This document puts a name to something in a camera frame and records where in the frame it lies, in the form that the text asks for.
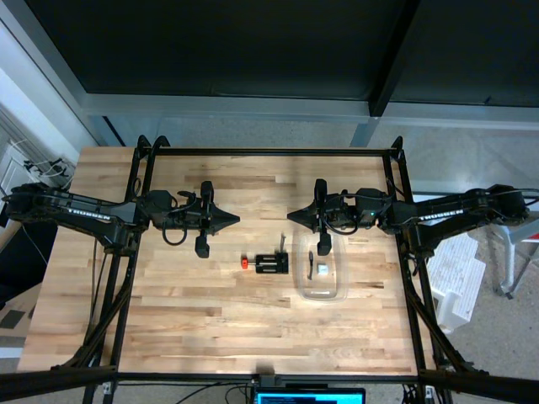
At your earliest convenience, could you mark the black camera bracket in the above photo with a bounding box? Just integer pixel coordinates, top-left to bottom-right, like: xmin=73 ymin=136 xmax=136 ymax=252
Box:
xmin=252 ymin=364 xmax=282 ymax=387

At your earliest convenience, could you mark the black clamp with orange knob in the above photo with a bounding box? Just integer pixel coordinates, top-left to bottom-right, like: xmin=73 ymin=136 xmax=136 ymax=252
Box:
xmin=240 ymin=253 xmax=291 ymax=276

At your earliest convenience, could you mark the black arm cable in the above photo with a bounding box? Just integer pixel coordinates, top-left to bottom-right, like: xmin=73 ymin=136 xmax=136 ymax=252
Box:
xmin=325 ymin=189 xmax=360 ymax=233
xmin=162 ymin=189 xmax=199 ymax=247

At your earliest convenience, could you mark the clear plastic container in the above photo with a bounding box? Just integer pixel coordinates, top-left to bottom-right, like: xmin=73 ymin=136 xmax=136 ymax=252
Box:
xmin=296 ymin=232 xmax=350 ymax=303

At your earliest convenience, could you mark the gray metal chair frame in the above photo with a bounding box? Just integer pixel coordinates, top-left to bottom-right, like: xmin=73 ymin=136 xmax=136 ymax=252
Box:
xmin=483 ymin=218 xmax=539 ymax=300

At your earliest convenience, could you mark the brown cardboard box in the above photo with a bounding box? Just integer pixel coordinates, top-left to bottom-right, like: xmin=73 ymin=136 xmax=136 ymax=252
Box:
xmin=0 ymin=281 xmax=43 ymax=361

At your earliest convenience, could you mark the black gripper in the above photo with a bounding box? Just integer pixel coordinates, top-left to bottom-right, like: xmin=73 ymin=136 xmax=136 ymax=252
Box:
xmin=286 ymin=178 xmax=358 ymax=257
xmin=170 ymin=181 xmax=242 ymax=258

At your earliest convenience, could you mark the black metal frame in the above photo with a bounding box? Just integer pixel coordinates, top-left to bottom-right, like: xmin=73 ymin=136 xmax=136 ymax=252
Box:
xmin=0 ymin=134 xmax=539 ymax=404

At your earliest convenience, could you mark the laptop with blue screen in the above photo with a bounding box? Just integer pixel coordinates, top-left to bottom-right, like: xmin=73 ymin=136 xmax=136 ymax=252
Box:
xmin=251 ymin=387 xmax=366 ymax=404

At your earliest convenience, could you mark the black white cable bundle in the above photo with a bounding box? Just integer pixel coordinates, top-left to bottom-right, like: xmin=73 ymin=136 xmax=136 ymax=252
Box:
xmin=21 ymin=156 xmax=77 ymax=180

